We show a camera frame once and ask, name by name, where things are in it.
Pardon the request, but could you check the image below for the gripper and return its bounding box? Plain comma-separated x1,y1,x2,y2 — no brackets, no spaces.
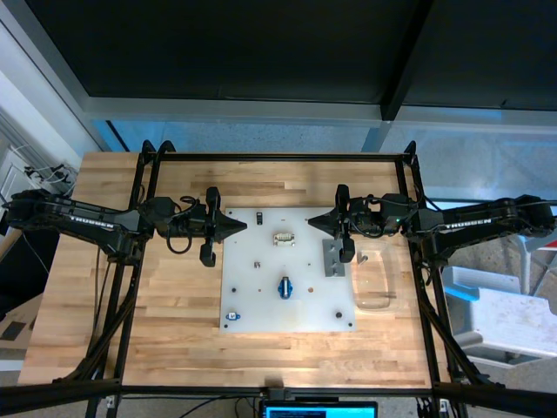
191,185,249,267
306,184,379,264

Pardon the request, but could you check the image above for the white taskboard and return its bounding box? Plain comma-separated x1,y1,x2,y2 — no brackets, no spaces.
218,205,358,334

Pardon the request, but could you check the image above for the grey metal block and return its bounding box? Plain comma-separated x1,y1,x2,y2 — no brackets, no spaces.
322,238,348,279

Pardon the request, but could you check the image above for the clear plastic tub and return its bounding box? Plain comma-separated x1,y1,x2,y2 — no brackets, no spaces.
351,241,399,313

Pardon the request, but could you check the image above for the laptop screen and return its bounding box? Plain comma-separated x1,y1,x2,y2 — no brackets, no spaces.
259,400,379,418

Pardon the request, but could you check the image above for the white metal cart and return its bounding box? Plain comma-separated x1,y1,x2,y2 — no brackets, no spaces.
441,265,557,371

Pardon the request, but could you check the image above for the cardboard box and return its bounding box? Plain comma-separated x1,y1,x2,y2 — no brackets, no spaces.
0,293,44,349

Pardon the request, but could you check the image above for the black aluminium frame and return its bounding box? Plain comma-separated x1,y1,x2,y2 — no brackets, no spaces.
0,138,557,418

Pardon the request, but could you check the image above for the blue connector mount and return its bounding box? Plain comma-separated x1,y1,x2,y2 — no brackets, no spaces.
275,276,295,300

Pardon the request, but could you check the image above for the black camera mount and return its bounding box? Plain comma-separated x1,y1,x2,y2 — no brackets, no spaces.
264,377,292,400

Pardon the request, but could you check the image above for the cable bundle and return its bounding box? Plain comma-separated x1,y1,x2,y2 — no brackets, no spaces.
23,163,75,186

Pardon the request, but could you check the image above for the white metal chair frame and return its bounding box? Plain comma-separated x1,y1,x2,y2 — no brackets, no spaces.
500,212,557,297

